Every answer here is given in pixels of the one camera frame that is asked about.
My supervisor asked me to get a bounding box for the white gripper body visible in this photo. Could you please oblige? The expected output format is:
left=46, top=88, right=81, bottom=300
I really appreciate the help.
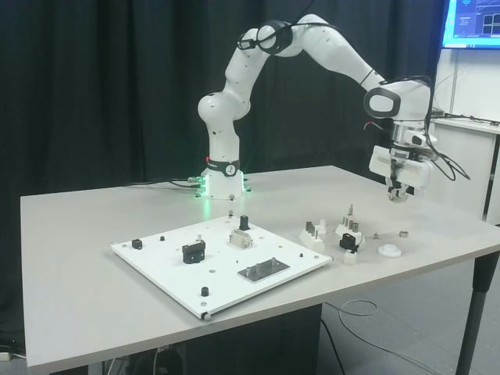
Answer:
left=368, top=145, right=433, bottom=197

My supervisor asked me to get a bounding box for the white plug holder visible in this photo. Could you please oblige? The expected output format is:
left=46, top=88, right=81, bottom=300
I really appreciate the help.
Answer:
left=334, top=218, right=367, bottom=252

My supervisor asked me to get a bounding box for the white large gear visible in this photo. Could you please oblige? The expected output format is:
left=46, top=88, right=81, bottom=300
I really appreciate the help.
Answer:
left=377, top=243, right=404, bottom=259

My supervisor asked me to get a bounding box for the white cabinet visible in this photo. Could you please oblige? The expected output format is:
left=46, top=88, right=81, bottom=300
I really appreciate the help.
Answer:
left=428, top=113, right=500, bottom=227

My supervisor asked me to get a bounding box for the black D-SUB plug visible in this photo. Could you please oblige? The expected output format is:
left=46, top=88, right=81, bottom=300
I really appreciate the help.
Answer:
left=338, top=232, right=360, bottom=252

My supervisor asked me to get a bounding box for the white peg holder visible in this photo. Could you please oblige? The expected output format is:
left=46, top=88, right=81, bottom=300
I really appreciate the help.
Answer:
left=298, top=225, right=327, bottom=252

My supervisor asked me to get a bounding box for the black table leg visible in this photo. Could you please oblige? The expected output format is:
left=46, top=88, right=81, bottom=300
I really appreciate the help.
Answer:
left=454, top=249, right=500, bottom=375

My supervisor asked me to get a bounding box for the blue screen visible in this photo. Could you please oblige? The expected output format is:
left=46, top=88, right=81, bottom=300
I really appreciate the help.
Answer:
left=441, top=0, right=500, bottom=51

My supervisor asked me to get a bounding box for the white task board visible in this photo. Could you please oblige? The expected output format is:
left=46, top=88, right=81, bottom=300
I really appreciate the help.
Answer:
left=109, top=213, right=334, bottom=323

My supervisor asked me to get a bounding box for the black curtain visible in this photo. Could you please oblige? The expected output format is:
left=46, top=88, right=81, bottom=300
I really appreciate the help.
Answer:
left=0, top=0, right=454, bottom=352

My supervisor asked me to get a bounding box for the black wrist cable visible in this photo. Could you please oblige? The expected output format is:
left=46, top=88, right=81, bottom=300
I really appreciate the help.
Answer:
left=424, top=104, right=473, bottom=181

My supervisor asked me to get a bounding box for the grey floor cable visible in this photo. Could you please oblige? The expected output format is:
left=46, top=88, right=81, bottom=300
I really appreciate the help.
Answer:
left=320, top=299, right=500, bottom=375

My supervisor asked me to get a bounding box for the black base cable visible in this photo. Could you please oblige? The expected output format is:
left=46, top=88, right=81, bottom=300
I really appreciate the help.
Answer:
left=128, top=176, right=209, bottom=192

